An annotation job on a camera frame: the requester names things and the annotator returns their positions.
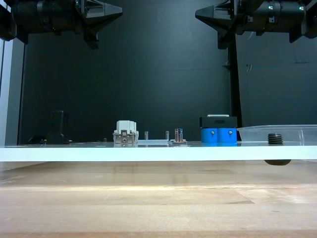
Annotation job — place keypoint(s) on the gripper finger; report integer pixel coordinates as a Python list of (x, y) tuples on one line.
[(219, 23), (102, 22), (109, 8), (215, 11)]

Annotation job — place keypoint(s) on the black d-sub connector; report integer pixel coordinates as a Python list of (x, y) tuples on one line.
[(218, 122)]

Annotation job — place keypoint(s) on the grey connector housing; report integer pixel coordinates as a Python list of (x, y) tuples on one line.
[(125, 134)]

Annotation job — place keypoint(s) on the small metal coaxial connector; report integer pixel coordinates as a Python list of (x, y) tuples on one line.
[(178, 136)]

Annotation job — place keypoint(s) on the clear plastic container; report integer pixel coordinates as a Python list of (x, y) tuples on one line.
[(294, 135)]

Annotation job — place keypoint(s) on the silver metal standoff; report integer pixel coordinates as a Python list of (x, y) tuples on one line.
[(166, 135), (146, 135)]

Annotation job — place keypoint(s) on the black set screw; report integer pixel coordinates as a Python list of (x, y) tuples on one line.
[(275, 138)]

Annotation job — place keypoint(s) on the clear acrylic bar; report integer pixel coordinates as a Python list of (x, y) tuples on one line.
[(154, 142)]

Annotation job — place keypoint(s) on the white board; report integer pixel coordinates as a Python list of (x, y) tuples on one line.
[(99, 153)]

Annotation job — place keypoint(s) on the black rubber foot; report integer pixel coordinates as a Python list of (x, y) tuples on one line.
[(277, 162)]

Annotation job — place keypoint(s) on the black wall post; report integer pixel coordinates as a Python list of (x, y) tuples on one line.
[(235, 86)]

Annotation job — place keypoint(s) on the blue connector mount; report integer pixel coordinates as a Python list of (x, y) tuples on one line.
[(208, 137)]

